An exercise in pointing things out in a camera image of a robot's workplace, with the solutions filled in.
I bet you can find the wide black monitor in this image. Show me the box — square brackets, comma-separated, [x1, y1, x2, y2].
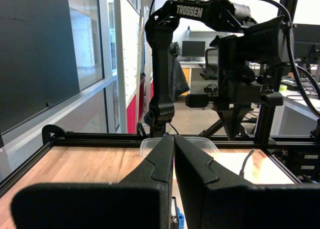
[292, 23, 320, 65]

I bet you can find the black d-sub connector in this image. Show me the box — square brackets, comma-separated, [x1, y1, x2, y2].
[170, 196, 179, 229]

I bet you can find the clear plastic tub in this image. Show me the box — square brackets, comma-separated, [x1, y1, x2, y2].
[139, 136, 221, 162]

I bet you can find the black office chair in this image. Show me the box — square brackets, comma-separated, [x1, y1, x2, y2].
[199, 48, 221, 95]

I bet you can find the dark hanging jacket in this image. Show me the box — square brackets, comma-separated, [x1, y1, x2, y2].
[168, 41, 191, 102]

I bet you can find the white office desk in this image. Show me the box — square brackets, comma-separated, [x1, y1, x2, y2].
[178, 60, 209, 95]

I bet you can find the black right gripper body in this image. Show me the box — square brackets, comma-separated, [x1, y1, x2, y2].
[185, 35, 285, 111]

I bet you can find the blue connector mount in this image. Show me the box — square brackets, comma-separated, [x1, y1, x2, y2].
[176, 206, 186, 229]

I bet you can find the rj45 connector with grey cable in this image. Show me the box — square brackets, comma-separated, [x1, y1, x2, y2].
[238, 148, 256, 178]

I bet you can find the white side desk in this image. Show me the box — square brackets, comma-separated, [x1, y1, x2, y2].
[271, 83, 320, 136]

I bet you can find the black aluminium frame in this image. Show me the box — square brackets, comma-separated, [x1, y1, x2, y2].
[0, 0, 320, 199]

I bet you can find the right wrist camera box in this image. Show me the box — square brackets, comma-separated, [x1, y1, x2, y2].
[246, 15, 294, 64]

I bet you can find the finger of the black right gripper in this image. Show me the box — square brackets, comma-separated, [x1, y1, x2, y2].
[232, 108, 254, 141]
[216, 108, 235, 141]

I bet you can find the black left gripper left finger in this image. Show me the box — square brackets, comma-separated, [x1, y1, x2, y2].
[11, 134, 175, 229]

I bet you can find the black computer monitor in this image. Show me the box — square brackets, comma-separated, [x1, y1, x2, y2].
[181, 40, 206, 62]

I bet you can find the white mounting board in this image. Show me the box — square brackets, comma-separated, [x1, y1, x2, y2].
[237, 163, 298, 185]

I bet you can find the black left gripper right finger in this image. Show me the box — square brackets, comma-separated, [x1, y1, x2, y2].
[174, 135, 320, 229]

